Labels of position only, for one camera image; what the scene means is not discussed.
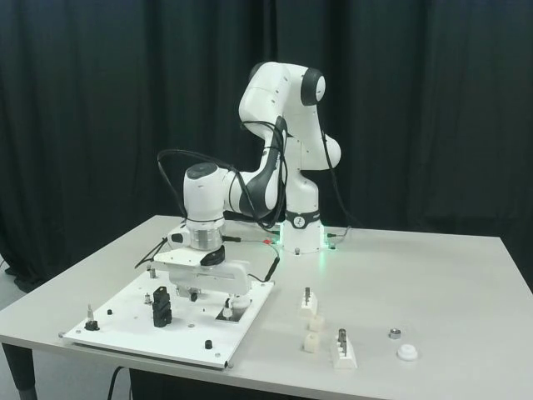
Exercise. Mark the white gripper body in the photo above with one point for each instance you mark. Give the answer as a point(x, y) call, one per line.
point(233, 281)

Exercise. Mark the white small gear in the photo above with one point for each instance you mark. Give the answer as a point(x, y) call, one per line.
point(227, 312)

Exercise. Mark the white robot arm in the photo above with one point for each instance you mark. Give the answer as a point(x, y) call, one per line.
point(270, 91)

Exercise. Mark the white medium gear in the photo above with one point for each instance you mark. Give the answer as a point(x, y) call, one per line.
point(241, 303)

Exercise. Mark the white large gear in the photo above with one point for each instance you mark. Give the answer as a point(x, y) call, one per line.
point(407, 352)

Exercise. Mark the beige plug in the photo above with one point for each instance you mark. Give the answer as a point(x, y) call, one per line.
point(183, 291)

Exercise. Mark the black wrist band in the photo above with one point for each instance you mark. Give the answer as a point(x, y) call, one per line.
point(213, 256)

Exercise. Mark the black D-SUB plug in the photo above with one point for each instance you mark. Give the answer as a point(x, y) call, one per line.
point(161, 308)

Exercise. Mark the flat white mounting plate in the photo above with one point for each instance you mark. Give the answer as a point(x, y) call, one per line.
point(179, 258)

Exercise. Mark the metal BNC plug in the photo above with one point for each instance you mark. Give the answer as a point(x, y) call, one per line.
point(147, 299)

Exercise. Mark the white task board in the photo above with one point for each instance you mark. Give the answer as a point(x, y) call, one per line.
point(125, 325)

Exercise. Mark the small white peg holder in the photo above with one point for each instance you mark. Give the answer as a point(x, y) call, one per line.
point(308, 305)

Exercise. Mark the cream round holder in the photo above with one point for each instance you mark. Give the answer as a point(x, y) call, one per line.
point(311, 341)
point(316, 324)

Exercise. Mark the small silver plug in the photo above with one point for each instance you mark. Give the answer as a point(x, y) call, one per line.
point(89, 313)

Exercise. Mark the metal round peg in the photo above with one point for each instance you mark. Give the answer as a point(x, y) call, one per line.
point(342, 336)

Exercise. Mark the large white peg holder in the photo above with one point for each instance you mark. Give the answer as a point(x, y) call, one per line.
point(345, 357)

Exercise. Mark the metal bolt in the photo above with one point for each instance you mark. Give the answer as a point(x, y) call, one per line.
point(395, 333)

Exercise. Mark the black table leg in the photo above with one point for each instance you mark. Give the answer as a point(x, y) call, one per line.
point(18, 371)

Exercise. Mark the black curtain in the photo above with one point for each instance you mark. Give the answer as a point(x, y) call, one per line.
point(83, 83)

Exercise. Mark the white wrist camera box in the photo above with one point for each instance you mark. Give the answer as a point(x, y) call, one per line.
point(178, 238)

